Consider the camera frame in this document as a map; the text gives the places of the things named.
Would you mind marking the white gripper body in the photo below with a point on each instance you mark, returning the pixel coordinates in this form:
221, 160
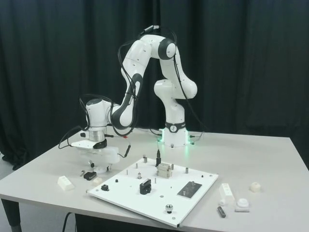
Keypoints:
112, 154

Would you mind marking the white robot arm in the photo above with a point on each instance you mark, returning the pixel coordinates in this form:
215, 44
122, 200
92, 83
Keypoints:
169, 72

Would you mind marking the white peg holder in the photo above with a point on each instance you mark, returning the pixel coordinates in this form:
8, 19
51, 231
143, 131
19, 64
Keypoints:
65, 183
227, 192

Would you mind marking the white large gear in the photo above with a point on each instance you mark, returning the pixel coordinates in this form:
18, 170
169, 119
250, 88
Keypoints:
102, 169

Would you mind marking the black D-SUB plug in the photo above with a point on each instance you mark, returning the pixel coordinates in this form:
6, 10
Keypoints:
90, 175

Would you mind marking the thin black rod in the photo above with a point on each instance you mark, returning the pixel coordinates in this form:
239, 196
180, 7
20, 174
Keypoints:
128, 149

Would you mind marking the small cream plug holder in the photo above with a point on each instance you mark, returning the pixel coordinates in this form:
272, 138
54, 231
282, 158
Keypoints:
97, 181
255, 187

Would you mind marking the white flat mounting plate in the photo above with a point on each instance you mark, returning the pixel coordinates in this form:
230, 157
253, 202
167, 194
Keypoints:
83, 144

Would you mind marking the white task board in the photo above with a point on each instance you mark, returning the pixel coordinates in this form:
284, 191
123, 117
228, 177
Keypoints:
125, 193

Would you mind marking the metal BNC plug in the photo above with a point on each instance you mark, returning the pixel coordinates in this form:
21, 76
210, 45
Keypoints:
139, 176

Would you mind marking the black USB plug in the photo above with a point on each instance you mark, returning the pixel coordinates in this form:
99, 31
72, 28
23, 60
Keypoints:
158, 158

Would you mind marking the metal bolt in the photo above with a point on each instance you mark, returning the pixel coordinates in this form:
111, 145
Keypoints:
169, 207

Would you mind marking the black table leg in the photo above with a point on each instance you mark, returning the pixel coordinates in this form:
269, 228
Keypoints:
9, 215

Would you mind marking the black cylindrical waterproof plug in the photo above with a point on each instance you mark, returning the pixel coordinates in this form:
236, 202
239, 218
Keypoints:
221, 212

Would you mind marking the black curtain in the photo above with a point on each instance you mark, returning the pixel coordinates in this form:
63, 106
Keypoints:
48, 48

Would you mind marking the white medium gear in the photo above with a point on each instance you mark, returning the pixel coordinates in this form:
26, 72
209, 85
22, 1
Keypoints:
242, 202

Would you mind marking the grey flat plate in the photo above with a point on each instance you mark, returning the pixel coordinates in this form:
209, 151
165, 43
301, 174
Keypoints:
241, 210

